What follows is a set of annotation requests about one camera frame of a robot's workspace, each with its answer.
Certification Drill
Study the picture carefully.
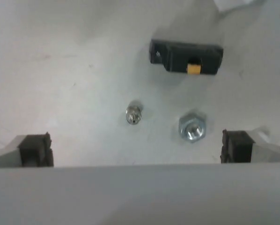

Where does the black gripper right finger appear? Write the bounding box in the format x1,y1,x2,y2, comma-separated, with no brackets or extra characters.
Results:
220,127,280,164

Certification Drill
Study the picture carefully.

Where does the black D-SUB plug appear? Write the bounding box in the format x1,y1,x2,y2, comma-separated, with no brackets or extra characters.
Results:
149,38,224,76

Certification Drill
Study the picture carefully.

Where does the metal BNC plug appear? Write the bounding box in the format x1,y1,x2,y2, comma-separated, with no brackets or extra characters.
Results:
125,100,145,125

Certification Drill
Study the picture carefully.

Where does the metal hex bolt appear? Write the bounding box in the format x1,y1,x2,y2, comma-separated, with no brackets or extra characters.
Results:
178,112,207,144

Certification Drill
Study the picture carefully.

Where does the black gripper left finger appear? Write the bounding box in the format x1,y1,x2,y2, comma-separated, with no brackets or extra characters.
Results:
0,132,54,168

